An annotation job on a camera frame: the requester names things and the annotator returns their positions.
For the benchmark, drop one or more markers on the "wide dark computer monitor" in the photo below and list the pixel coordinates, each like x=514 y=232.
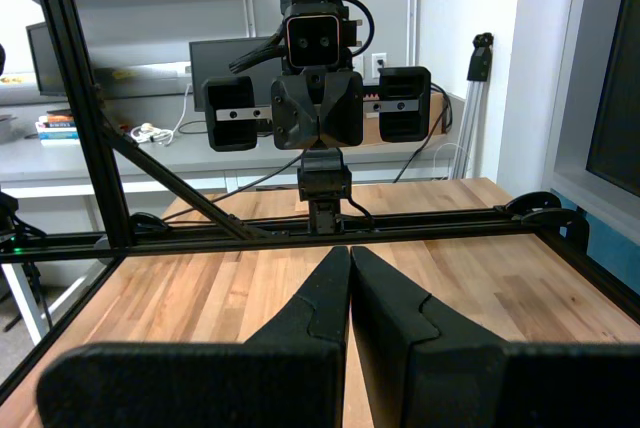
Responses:
x=225 y=55

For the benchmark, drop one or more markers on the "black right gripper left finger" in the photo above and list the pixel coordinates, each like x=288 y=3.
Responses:
x=210 y=383

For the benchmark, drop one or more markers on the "brown cardboard box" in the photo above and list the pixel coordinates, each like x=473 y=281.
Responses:
x=370 y=130

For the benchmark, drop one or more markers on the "stack of books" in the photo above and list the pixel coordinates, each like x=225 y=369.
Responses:
x=57 y=130

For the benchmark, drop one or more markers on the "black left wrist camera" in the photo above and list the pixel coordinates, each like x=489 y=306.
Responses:
x=313 y=40

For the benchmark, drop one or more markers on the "grey folded stand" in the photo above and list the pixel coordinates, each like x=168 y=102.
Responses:
x=472 y=113

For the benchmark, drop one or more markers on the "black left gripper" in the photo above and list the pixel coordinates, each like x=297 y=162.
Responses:
x=230 y=98

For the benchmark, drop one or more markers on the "grey office desk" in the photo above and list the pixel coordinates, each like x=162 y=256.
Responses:
x=75 y=158

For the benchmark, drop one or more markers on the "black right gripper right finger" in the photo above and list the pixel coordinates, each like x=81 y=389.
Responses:
x=450 y=378

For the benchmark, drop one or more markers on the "white wall outlet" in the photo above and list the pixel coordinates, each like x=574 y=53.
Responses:
x=379 y=65

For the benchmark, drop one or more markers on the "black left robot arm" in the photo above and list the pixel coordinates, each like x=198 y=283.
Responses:
x=325 y=183

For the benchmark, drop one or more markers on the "small dark computer monitor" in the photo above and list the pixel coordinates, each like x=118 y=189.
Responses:
x=45 y=63

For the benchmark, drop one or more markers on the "black aluminium frame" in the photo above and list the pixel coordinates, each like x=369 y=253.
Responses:
x=75 y=73

